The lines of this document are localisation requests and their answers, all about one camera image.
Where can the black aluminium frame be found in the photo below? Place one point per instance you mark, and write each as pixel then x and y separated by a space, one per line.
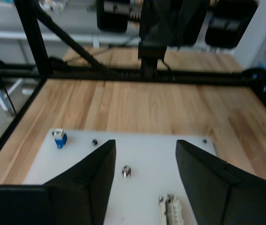
pixel 30 35

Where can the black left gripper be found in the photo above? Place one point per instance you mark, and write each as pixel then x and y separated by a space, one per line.
pixel 112 16

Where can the blue square connector mount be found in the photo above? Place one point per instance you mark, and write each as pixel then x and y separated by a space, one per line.
pixel 61 141

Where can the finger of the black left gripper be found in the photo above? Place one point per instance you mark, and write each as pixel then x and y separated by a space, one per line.
pixel 192 21

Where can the white jack connector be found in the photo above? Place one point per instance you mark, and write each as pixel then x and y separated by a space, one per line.
pixel 58 132

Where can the beige rectangular connector housing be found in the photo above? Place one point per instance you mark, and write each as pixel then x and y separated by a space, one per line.
pixel 172 211

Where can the white taskboard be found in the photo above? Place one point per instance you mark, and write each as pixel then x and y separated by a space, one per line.
pixel 147 152

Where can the small black screw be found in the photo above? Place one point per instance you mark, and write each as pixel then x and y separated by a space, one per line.
pixel 204 140

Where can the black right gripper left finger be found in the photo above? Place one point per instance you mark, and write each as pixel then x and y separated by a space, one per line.
pixel 76 201

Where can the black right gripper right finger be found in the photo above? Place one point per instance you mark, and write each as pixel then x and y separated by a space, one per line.
pixel 229 201

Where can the black threaded set screw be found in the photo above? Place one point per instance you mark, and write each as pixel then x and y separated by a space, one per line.
pixel 94 141

